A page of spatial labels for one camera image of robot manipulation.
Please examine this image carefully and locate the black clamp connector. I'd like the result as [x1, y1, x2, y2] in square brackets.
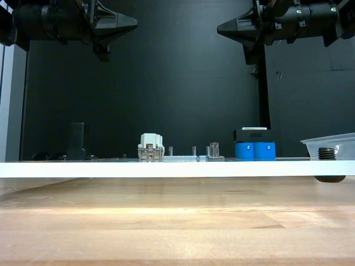
[65, 121, 91, 160]

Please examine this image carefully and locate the grey multi-pin connector housing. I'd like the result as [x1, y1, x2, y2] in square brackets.
[137, 132, 165, 162]

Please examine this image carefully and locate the small metal connector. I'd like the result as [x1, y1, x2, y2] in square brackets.
[207, 141, 225, 162]

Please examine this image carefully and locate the clear plastic tub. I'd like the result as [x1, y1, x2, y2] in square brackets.
[300, 132, 355, 161]

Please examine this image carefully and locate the black set screw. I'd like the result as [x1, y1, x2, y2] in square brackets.
[317, 147, 336, 161]

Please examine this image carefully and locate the aluminium bar with screws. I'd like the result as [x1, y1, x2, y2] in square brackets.
[163, 146, 211, 162]

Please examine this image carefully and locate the white task board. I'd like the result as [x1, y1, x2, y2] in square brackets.
[0, 157, 355, 178]

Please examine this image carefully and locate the black rubber board foot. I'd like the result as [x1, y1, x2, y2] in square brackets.
[313, 175, 347, 183]

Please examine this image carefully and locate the black vertical wall post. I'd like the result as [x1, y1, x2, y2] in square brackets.
[249, 45, 272, 130]

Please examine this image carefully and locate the grey aluminium partition post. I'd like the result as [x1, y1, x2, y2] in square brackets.
[0, 43, 28, 162]

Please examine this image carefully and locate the blue and black socket mount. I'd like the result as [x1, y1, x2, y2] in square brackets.
[232, 126, 277, 161]

